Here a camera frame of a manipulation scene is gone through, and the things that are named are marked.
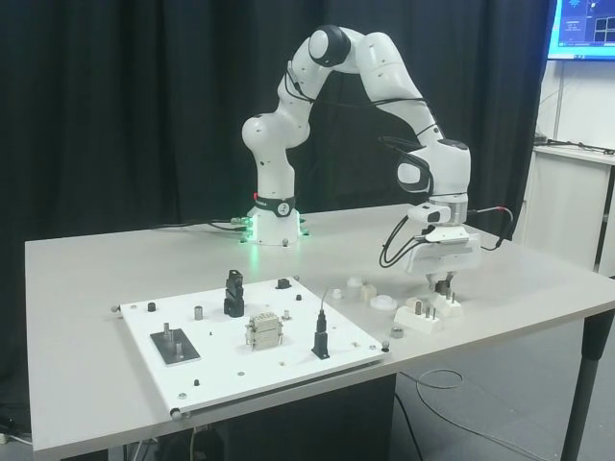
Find white round peg holder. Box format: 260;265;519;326
394;296;443;336

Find black table leg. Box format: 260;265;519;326
560;306;604;461

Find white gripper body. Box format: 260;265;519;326
406;234;482;278

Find thin grey floor cable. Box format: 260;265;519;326
415;368;568;433

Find white cabinet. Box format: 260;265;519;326
513;143;615;279

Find black D-SUB plug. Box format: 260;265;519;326
223;269;246;321

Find thin black cable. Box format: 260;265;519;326
535;136;615;156

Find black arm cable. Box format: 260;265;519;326
283;61;439;271

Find black Ethernet plug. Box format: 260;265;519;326
310;286;333;362

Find black base cable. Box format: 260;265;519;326
158;218;254;237

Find white square peg holder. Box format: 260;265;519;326
427;287;465;320

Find blue screen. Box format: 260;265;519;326
547;0;615;62

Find white task board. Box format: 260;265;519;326
111;276;393;422

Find beige waterproof plug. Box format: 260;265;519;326
244;312;283;348

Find black curtains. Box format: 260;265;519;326
0;0;563;433

